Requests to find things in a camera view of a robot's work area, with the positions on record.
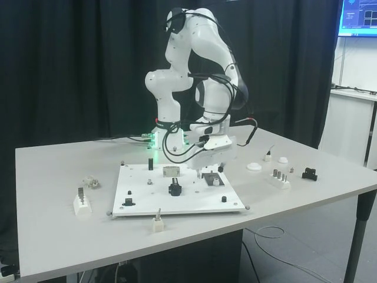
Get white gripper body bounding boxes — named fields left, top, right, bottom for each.
left=188, top=136, right=237, bottom=171

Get white round peg holder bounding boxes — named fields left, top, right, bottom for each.
left=268, top=174, right=292, bottom=190

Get white task board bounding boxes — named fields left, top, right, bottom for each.
left=107, top=160, right=252, bottom=219

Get black control cabinet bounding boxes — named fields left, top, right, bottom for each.
left=68, top=228, right=246, bottom=283

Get black D-SUB plug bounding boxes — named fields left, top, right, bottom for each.
left=301, top=167, right=319, bottom=181

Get beige plug connector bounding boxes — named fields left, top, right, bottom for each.
left=81, top=176, right=102, bottom=190

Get white square peg holder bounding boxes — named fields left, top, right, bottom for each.
left=72, top=195, right=94, bottom=219

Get white cabinet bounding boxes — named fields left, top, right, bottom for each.
left=328, top=85, right=377, bottom=171

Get dark grey table leg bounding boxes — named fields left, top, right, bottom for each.
left=343, top=190, right=371, bottom=283

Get black curtains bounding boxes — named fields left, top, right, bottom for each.
left=0, top=0, right=344, bottom=268

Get blue screen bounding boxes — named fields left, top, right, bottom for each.
left=338, top=0, right=377, bottom=38

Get black rod on wire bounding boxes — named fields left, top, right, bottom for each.
left=234, top=116, right=259, bottom=147

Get black looped wrist cable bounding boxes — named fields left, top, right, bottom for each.
left=160, top=117, right=207, bottom=164

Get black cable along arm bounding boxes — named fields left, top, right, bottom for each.
left=163, top=7, right=254, bottom=119

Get black base cable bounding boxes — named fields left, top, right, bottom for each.
left=98, top=133, right=154, bottom=146

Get black floor cable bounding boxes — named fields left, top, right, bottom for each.
left=241, top=241, right=266, bottom=283

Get grey floor cable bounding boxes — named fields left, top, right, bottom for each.
left=254, top=226, right=365, bottom=266

